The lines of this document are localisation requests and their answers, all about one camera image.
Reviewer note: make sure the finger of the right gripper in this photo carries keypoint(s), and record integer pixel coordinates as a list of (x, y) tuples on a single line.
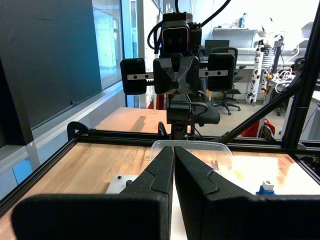
[(190, 80), (165, 80)]

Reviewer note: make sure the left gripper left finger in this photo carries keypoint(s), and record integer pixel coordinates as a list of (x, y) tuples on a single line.
[(100, 217)]

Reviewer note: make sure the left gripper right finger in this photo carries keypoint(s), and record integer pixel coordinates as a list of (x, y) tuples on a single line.
[(225, 215)]

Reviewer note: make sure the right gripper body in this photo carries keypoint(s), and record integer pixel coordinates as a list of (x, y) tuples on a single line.
[(132, 66)]

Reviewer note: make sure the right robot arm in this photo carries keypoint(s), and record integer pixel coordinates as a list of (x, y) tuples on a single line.
[(178, 117)]

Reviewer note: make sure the clear plastic container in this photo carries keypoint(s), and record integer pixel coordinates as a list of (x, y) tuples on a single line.
[(220, 150)]

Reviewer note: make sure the window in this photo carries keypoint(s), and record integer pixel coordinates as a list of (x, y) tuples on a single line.
[(107, 42)]

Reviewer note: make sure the black office chair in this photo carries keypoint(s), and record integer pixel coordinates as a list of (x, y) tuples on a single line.
[(208, 116), (226, 96)]

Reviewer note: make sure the blue socket block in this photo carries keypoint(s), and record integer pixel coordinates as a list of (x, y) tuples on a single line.
[(265, 192)]

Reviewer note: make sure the white desk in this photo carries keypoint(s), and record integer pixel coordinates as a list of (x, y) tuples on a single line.
[(246, 56)]

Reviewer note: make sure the red bag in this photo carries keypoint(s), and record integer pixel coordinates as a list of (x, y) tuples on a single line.
[(252, 130)]

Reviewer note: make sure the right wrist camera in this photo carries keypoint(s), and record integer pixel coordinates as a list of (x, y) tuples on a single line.
[(175, 37)]

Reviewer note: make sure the black frame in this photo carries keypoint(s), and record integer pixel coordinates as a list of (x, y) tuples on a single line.
[(303, 75)]

